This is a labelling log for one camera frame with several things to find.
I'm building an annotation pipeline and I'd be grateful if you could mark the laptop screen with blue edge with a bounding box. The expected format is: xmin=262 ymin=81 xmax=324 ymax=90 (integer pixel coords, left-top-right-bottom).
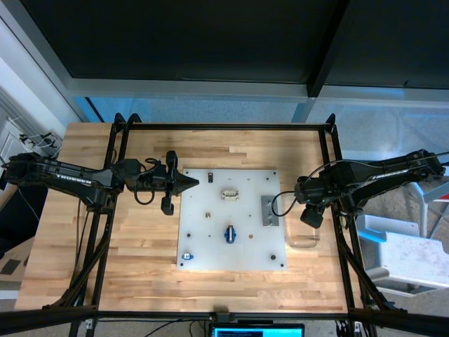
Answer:
xmin=209 ymin=323 xmax=305 ymax=337

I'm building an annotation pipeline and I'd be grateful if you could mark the clear plastic tub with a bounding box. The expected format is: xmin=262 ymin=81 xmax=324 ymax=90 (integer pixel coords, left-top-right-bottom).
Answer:
xmin=280 ymin=191 xmax=323 ymax=251

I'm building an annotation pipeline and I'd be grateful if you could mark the grey metal pin block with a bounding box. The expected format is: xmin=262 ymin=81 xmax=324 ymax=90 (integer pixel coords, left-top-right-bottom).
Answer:
xmin=260 ymin=194 xmax=280 ymax=227

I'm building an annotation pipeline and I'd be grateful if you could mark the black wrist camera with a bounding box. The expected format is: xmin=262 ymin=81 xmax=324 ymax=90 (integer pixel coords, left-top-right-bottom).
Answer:
xmin=300 ymin=204 xmax=324 ymax=230

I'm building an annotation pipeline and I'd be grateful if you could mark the black metal frame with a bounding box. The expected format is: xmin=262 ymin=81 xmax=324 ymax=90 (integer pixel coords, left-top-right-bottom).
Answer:
xmin=0 ymin=112 xmax=449 ymax=337

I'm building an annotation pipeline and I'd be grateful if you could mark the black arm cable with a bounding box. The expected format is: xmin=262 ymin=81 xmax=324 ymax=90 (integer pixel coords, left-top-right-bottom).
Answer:
xmin=303 ymin=160 xmax=373 ymax=185

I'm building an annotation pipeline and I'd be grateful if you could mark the white chair frame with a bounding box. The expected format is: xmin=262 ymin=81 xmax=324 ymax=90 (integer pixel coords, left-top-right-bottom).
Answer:
xmin=408 ymin=178 xmax=449 ymax=246

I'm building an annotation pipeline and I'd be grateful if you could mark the blue round mount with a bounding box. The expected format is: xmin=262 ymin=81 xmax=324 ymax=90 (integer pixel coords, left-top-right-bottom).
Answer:
xmin=222 ymin=226 xmax=239 ymax=245

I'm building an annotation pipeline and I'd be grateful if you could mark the black and white cable bundle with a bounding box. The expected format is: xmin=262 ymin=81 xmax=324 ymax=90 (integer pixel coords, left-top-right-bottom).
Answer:
xmin=17 ymin=131 xmax=63 ymax=155

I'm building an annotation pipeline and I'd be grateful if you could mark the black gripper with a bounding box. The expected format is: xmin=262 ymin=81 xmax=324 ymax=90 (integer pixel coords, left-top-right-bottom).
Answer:
xmin=151 ymin=150 xmax=200 ymax=216

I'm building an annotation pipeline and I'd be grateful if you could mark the white step stool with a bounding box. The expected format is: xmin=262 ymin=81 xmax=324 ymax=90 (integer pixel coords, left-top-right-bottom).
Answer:
xmin=356 ymin=213 xmax=449 ymax=299

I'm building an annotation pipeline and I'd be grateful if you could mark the white taskboard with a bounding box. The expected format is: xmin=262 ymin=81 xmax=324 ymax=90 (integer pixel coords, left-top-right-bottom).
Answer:
xmin=175 ymin=168 xmax=288 ymax=272

